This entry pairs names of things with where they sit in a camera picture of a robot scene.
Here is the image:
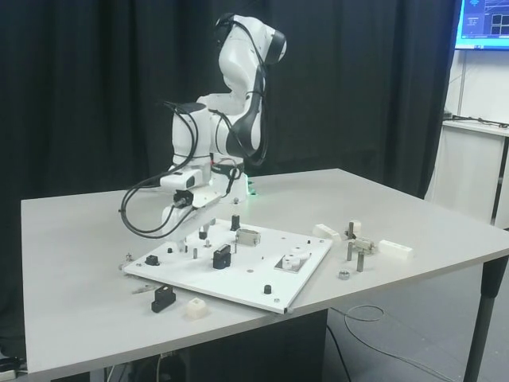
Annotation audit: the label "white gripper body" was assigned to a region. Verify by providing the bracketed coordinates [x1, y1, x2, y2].
[161, 198, 220, 244]

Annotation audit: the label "long white peg holder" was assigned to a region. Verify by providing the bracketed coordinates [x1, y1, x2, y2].
[377, 239, 414, 259]
[313, 223, 344, 242]

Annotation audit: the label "white flat mounting plate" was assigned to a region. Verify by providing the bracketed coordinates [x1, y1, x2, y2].
[190, 189, 223, 209]

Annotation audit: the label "black D-SUB plug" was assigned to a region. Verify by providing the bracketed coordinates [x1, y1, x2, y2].
[150, 285, 178, 314]

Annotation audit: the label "white task board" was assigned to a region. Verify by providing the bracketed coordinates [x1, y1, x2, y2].
[122, 216, 334, 315]

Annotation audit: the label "black under-table cabinet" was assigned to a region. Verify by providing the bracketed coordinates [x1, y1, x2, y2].
[103, 308, 331, 382]

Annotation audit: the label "beige metal waterproof plug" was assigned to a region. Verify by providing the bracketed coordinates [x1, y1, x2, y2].
[352, 236, 377, 255]

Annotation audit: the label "black curtains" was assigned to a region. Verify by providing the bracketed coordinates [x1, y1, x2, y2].
[0, 0, 464, 208]

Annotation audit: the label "dark grey table leg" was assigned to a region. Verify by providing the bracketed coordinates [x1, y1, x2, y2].
[464, 258, 499, 382]

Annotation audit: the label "blue screen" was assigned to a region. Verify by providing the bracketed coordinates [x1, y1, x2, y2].
[453, 0, 509, 52]

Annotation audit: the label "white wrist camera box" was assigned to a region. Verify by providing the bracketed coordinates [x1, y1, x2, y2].
[159, 169, 204, 191]

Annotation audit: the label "black wrist cable bundle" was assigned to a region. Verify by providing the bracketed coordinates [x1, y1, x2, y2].
[120, 99, 275, 240]

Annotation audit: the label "grey floor cable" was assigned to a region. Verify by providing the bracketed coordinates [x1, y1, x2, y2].
[343, 304, 402, 382]

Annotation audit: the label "thin black cabinet cable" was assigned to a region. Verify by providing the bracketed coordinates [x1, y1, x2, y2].
[441, 112, 509, 129]

